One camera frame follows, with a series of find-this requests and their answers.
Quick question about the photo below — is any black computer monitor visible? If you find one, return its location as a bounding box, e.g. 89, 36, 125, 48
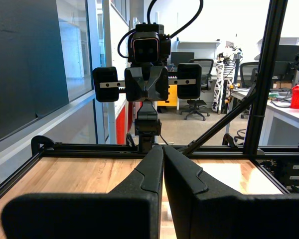
274, 44, 299, 83
170, 51, 195, 66

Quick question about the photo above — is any white partition with red base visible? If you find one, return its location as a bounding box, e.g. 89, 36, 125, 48
102, 0, 131, 145

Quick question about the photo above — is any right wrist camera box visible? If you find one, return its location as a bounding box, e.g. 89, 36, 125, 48
132, 31, 160, 63

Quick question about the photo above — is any black aluminium table frame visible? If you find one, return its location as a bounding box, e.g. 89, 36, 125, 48
0, 0, 299, 207

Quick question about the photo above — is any yellow drawer cabinet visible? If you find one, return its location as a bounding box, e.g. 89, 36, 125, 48
157, 84, 178, 108

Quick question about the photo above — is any white lattice stand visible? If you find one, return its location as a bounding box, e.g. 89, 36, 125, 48
212, 48, 244, 113

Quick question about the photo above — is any black box with white labels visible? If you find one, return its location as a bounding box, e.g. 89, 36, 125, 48
260, 159, 299, 195

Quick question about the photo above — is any white desk with hutch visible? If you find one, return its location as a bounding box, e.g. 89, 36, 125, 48
175, 39, 222, 110

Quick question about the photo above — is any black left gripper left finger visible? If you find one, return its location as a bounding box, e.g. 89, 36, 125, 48
1, 145, 164, 239

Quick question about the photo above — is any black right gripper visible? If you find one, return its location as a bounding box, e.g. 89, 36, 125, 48
93, 63, 202, 102

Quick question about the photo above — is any white work desk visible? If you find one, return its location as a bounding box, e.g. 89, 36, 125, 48
230, 88, 299, 147

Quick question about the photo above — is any black mesh office chair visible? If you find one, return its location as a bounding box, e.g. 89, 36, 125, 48
239, 61, 260, 119
180, 58, 215, 122

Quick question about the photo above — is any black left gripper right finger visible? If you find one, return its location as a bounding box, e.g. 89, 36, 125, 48
163, 145, 299, 239

